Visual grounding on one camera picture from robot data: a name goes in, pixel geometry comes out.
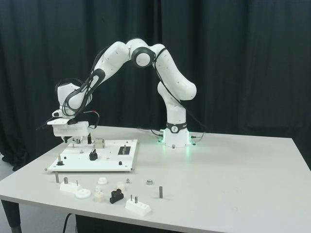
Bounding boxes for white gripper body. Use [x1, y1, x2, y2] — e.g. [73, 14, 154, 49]
[52, 122, 89, 137]

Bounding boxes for white peg holder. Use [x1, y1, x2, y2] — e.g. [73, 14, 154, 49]
[125, 201, 152, 216]
[59, 183, 83, 195]

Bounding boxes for white task board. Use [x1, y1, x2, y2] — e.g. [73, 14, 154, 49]
[48, 138, 139, 173]

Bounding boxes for white large gear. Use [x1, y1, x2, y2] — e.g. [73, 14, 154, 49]
[75, 188, 91, 200]

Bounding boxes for black D-SUB plug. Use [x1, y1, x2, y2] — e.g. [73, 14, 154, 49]
[109, 188, 125, 203]

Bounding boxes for black table leg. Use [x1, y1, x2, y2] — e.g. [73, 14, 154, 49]
[1, 200, 20, 233]

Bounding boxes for black curtains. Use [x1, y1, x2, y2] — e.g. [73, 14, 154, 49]
[0, 0, 311, 170]

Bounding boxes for thin black rod on wire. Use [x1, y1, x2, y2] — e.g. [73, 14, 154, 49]
[84, 109, 100, 146]

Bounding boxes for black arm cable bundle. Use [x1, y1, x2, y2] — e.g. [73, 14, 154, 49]
[35, 47, 171, 132]

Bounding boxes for black cable at arm foot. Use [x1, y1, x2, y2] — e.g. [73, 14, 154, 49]
[190, 132, 207, 144]
[138, 127, 166, 137]

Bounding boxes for black cable under table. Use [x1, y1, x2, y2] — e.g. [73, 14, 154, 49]
[63, 213, 76, 233]

